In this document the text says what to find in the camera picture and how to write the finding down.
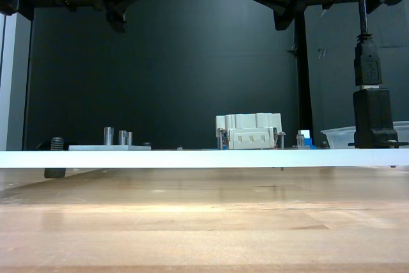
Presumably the black USB plug with cable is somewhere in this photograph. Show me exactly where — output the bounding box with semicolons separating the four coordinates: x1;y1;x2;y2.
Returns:
353;0;383;90

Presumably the beige rectangular connector housing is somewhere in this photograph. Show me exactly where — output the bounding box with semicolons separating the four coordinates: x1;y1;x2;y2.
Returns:
215;113;287;151

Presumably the small blue white connector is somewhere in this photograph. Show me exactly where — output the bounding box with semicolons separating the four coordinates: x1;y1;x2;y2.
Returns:
298;129;314;150

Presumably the black USB socket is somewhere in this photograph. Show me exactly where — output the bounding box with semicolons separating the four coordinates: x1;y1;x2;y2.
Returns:
347;88;409;150

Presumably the clear plastic tub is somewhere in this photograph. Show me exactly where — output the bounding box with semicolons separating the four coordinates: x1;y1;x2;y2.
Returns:
320;120;409;150

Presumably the grey metal plate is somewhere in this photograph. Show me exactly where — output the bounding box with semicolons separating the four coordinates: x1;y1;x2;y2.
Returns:
68;144;151;152

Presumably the white task board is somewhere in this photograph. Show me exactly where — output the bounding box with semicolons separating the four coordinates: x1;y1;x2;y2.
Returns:
0;150;409;169

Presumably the black metal frame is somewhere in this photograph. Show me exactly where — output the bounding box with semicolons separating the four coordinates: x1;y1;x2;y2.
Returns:
287;7;316;152

